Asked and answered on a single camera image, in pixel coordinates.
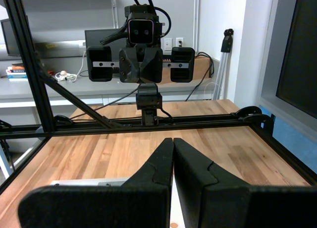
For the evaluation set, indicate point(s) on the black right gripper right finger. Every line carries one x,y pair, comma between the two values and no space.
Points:
247,208

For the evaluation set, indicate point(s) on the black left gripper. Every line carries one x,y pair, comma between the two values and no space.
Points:
99,54

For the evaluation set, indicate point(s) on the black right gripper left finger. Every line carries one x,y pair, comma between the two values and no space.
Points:
99,208

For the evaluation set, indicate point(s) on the grey metal plate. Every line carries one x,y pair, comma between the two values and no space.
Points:
114,183

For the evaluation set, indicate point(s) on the white task board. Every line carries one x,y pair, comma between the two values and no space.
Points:
74,183

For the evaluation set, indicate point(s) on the black monitor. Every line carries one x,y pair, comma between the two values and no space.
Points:
8,37
94,39

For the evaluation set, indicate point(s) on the black white folded stand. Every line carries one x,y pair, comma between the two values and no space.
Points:
226,42

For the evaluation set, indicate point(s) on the grey desk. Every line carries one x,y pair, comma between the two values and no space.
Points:
24,89

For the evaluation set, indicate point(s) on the stack of books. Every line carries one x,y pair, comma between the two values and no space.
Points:
16,74

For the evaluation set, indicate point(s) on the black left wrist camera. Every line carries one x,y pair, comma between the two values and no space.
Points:
141,32

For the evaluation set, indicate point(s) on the white wall outlet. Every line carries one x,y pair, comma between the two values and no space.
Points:
167,43
179,42

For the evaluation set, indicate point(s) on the black aluminium frame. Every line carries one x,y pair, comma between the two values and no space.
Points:
198,122

